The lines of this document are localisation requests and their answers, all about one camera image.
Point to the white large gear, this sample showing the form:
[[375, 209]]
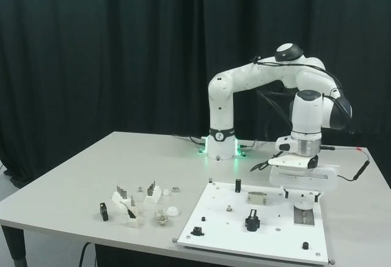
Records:
[[302, 204]]

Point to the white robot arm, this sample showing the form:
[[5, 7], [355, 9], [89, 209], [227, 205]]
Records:
[[220, 111]]

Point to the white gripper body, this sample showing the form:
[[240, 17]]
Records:
[[302, 178]]

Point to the white stepped peg holder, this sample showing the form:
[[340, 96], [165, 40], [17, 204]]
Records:
[[119, 201], [151, 199]]

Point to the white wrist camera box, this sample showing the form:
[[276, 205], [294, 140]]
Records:
[[286, 144]]

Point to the white small gear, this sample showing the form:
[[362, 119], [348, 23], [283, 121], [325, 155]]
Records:
[[165, 192]]

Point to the metal BNC plug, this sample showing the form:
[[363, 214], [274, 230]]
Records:
[[140, 189]]

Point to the black curtain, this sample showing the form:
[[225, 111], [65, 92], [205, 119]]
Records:
[[91, 50]]

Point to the small white peg holder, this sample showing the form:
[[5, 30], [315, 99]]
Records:
[[133, 209]]

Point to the black D-SUB plug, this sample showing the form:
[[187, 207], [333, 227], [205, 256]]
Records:
[[104, 212]]

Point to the small white plug holder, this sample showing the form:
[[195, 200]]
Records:
[[134, 222]]

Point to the white task board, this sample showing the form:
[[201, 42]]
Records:
[[238, 227]]

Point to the black table leg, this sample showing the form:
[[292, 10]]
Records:
[[13, 245]]

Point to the white medium gear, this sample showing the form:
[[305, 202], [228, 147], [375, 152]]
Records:
[[173, 211]]

